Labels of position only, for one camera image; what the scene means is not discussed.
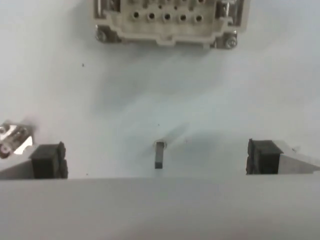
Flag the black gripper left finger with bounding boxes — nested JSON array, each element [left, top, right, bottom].
[[0, 141, 69, 180]]

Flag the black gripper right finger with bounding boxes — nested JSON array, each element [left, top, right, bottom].
[[245, 138, 320, 176]]

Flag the metal square peg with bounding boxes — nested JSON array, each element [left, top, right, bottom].
[[153, 140, 167, 170]]

